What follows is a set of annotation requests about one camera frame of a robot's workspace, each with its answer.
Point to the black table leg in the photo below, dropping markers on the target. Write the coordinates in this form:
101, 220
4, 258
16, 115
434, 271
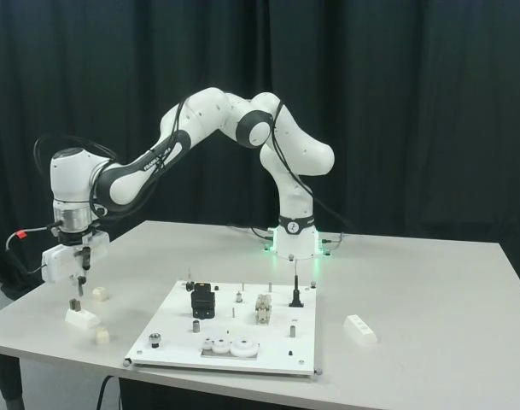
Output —
3, 380

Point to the black curtain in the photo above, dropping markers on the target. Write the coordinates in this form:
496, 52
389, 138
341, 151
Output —
370, 85

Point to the black D-SUB plug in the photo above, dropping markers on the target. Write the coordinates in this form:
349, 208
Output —
204, 303

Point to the white medium gear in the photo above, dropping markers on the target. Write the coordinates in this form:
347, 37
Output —
220, 345

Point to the white small gear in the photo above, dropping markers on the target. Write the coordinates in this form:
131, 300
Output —
208, 344

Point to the white task board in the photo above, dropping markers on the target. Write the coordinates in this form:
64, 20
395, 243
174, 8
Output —
170, 333

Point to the metal bolt on black base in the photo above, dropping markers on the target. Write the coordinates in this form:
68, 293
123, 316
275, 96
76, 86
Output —
188, 285

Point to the small white cube holder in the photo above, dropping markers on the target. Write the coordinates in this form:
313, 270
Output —
101, 294
101, 336

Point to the white peg holder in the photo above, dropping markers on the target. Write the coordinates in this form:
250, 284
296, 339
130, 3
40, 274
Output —
82, 319

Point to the white holder with holes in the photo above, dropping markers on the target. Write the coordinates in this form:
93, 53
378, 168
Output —
360, 329

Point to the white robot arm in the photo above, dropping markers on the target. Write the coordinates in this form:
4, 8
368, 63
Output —
200, 115

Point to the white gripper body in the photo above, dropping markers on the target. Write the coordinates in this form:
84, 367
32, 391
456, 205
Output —
59, 265

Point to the white large gear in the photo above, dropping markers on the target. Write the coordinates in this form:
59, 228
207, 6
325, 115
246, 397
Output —
244, 347

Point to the beige connector block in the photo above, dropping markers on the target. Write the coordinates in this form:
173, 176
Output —
263, 312

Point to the black cabinet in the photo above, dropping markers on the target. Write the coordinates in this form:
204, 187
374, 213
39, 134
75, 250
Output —
221, 393

